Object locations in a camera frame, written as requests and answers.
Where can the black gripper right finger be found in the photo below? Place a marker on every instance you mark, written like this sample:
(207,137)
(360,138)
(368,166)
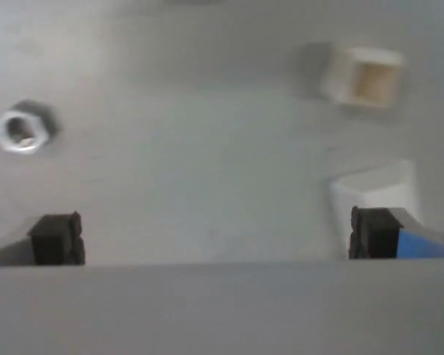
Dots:
(373,236)

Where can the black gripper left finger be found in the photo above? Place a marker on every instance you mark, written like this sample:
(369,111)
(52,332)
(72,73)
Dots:
(55,242)

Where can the white square-hole holder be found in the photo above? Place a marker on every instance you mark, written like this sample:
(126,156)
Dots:
(338,81)
(373,185)

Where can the metal hex nut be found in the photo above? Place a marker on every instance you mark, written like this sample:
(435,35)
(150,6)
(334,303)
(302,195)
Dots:
(20,127)

